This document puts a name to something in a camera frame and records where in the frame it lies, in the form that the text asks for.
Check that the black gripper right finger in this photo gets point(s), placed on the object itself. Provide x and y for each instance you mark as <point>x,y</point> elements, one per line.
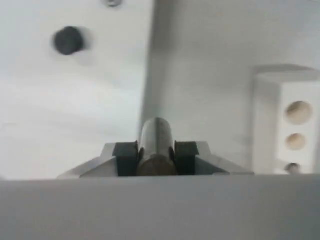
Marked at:
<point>186,155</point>

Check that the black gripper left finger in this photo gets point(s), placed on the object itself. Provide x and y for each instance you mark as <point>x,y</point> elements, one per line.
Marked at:
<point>125,155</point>

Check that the metal round peg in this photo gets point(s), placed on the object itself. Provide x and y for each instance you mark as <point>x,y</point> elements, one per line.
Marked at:
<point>156,140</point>

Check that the long white peg holder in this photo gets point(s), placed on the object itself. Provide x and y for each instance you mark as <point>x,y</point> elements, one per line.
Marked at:
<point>270,112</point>

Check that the white task board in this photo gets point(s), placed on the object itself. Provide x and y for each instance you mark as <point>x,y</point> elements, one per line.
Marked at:
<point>75,100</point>

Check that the black bolt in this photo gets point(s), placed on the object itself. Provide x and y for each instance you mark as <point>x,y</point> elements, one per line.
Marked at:
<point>67,41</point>

